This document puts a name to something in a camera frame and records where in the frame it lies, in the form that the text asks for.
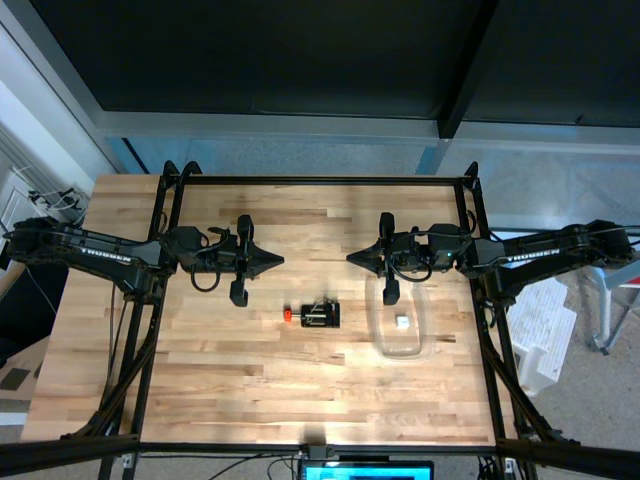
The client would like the blue-edged laptop screen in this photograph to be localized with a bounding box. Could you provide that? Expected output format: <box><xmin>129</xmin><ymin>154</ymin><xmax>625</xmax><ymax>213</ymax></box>
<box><xmin>298</xmin><ymin>459</ymin><xmax>435</xmax><ymax>480</ymax></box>

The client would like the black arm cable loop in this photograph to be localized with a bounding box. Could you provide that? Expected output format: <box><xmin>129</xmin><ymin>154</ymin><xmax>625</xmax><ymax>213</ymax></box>
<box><xmin>189</xmin><ymin>268</ymin><xmax>222</xmax><ymax>294</ymax></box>

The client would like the grey metal chair frame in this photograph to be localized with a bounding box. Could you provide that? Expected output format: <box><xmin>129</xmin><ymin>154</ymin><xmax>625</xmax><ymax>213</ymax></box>
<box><xmin>579</xmin><ymin>264</ymin><xmax>640</xmax><ymax>357</ymax></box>

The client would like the black taskboard fixture orange knob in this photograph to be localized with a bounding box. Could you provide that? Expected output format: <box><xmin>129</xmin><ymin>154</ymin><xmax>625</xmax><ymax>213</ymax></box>
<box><xmin>282</xmin><ymin>298</ymin><xmax>343</xmax><ymax>330</ymax></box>

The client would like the black floor bin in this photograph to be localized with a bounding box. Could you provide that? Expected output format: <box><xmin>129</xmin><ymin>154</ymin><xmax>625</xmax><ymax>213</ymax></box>
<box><xmin>0</xmin><ymin>259</ymin><xmax>69</xmax><ymax>369</ymax></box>

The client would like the clear plastic tub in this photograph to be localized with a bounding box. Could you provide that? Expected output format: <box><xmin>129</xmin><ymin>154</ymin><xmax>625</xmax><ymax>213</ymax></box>
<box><xmin>367</xmin><ymin>279</ymin><xmax>434</xmax><ymax>362</ymax></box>

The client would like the brown cardboard box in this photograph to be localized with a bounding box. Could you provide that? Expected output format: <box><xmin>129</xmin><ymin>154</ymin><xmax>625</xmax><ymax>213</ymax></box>
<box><xmin>0</xmin><ymin>335</ymin><xmax>51</xmax><ymax>426</ymax></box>

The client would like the black white cable bundle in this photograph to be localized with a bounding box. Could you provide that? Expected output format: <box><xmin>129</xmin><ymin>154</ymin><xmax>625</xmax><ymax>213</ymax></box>
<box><xmin>24</xmin><ymin>185</ymin><xmax>85</xmax><ymax>214</ymax></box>

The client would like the black low camera mount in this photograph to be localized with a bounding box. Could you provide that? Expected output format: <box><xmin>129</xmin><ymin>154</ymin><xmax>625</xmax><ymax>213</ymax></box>
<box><xmin>299</xmin><ymin>433</ymin><xmax>334</xmax><ymax>459</ymax></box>

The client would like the thin black camera cable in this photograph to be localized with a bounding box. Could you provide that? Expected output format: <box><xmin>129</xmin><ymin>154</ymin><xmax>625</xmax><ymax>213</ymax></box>
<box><xmin>384</xmin><ymin>224</ymin><xmax>432</xmax><ymax>282</ymax></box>

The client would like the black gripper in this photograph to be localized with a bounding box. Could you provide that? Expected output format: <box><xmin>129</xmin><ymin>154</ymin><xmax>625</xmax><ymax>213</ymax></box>
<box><xmin>199</xmin><ymin>214</ymin><xmax>285</xmax><ymax>307</ymax></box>
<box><xmin>346</xmin><ymin>212</ymin><xmax>430</xmax><ymax>306</ymax></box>

